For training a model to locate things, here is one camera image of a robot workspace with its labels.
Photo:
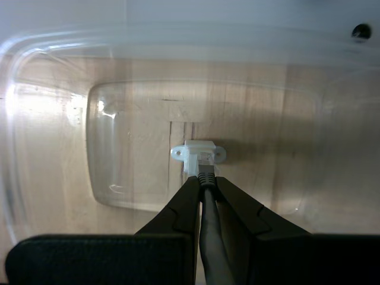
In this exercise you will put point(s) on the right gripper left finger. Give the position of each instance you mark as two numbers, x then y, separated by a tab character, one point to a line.
178	213

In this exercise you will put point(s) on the white connector mount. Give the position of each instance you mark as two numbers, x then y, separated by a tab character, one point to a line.
190	154

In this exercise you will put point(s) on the clear plastic tub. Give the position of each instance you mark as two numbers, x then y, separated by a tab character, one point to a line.
133	148

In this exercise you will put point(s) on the small black round knob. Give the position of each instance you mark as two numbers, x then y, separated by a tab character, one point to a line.
361	31

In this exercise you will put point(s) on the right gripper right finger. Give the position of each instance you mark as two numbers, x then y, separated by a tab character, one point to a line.
267	225

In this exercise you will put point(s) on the white task board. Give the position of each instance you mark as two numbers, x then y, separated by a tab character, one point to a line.
178	12

